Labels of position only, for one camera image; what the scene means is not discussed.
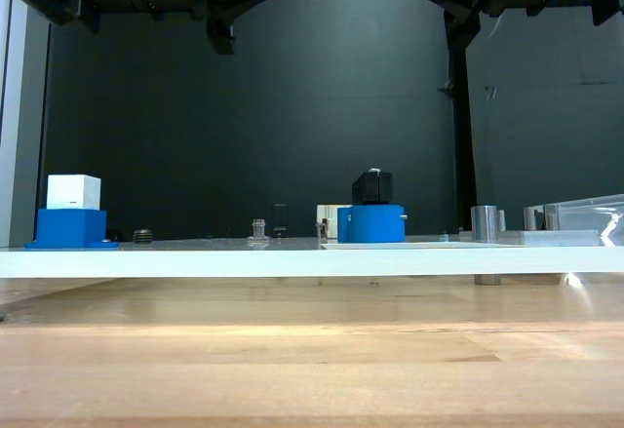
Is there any silver metal cylinder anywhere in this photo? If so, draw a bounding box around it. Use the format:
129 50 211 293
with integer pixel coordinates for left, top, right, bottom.
470 205 503 286

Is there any dark connector plug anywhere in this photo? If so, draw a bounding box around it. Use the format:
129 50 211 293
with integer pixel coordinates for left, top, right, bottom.
351 168 394 207

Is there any white cube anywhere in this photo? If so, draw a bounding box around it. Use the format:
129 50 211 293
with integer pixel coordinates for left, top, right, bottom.
47 174 102 213

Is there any beige multi-pin connector housing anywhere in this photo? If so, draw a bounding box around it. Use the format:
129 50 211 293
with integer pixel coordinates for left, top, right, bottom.
315 204 341 243

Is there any clear plastic tub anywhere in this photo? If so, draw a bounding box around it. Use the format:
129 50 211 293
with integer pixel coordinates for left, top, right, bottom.
535 193 624 252

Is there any grey metal block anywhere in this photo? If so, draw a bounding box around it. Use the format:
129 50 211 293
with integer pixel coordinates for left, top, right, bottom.
457 228 602 248

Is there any white task board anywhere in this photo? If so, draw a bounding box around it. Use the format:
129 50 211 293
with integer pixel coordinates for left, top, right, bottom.
0 235 624 281

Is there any black metal frame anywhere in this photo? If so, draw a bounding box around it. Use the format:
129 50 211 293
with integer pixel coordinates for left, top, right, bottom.
438 50 479 233

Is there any blue round connector mount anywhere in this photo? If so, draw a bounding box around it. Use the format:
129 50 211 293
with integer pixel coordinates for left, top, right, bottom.
336 203 410 244

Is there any blue square mount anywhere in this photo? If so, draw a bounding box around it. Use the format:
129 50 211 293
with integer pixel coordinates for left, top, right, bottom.
23 208 121 252

